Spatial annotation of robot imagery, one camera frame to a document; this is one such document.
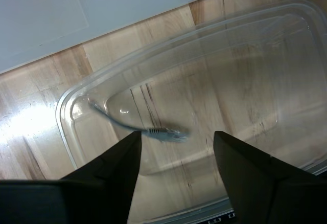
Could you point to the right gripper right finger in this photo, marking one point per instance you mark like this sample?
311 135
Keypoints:
268 196

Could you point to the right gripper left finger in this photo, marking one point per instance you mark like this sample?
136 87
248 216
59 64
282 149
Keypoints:
76 201

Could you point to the clear plastic container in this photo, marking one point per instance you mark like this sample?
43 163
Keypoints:
230 93

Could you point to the white board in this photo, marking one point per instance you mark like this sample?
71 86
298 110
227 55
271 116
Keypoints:
76 9

